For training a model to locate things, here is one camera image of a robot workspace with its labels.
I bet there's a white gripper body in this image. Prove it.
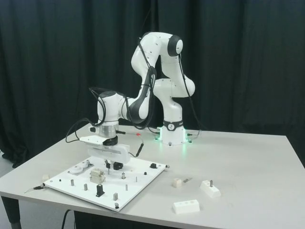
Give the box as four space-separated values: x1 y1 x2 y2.
87 144 131 165

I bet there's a white peg holder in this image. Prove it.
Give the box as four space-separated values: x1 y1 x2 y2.
172 199 200 213
199 180 222 198

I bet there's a beige metal connector block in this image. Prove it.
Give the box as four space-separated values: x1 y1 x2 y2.
89 168 106 185

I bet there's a flat white mounting plate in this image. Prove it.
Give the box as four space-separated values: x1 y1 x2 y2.
79 135 105 145

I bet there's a white task board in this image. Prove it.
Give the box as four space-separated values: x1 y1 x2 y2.
44 155 170 210

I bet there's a black table leg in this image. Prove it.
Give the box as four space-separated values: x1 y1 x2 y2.
0 197 21 229

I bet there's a black curtain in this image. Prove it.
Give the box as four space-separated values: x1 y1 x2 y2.
0 0 305 167

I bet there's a silver wrist ring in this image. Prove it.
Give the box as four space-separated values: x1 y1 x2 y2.
99 124 119 137

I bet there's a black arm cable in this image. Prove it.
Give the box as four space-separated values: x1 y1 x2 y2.
65 35 158 144

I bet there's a black floor cable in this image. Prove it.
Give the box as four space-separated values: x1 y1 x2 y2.
62 209 72 229

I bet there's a black plug with cable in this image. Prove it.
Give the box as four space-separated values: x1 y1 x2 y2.
25 183 46 193

